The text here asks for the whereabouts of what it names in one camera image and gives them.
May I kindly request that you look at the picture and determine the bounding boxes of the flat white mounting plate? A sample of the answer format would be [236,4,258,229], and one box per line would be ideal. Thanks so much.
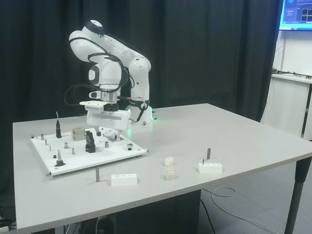
[79,100,108,109]

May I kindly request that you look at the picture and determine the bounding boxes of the black table leg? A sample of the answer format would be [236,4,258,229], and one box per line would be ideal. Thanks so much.
[285,159,309,234]

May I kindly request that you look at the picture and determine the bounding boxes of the blue screen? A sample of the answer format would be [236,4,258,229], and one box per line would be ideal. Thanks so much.
[278,0,312,31]

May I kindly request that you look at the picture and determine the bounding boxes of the black box under table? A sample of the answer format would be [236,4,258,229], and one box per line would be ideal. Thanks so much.
[96,189,203,234]

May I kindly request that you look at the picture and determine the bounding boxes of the black floor cable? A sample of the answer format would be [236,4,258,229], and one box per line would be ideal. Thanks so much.
[199,199,217,234]

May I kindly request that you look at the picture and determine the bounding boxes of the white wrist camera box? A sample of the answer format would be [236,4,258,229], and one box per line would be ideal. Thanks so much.
[88,90,104,100]

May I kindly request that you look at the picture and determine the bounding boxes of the white task board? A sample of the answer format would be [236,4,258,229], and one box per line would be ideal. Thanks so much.
[30,125,149,177]

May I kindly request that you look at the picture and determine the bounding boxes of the white cabinet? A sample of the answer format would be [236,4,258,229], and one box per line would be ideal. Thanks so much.
[260,73,312,141]

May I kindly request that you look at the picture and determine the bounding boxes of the black cables on cabinet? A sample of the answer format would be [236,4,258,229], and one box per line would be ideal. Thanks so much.
[272,69,312,79]

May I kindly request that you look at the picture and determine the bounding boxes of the black waterproof plug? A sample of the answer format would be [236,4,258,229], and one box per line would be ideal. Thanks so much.
[55,111,62,139]

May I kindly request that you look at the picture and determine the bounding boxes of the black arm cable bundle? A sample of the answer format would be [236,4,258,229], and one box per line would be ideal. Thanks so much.
[64,52,136,108]

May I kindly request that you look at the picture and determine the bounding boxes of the grey floor cable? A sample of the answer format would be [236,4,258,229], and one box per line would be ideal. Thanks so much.
[211,187,242,234]

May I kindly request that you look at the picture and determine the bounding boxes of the white peg holder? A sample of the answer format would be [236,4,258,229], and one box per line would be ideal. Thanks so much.
[197,162,223,174]
[111,173,137,187]

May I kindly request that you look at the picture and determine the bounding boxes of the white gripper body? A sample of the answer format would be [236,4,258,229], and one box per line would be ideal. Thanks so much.
[86,109,131,131]

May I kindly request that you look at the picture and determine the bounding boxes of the black curtain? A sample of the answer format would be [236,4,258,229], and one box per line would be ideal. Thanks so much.
[0,0,285,221]

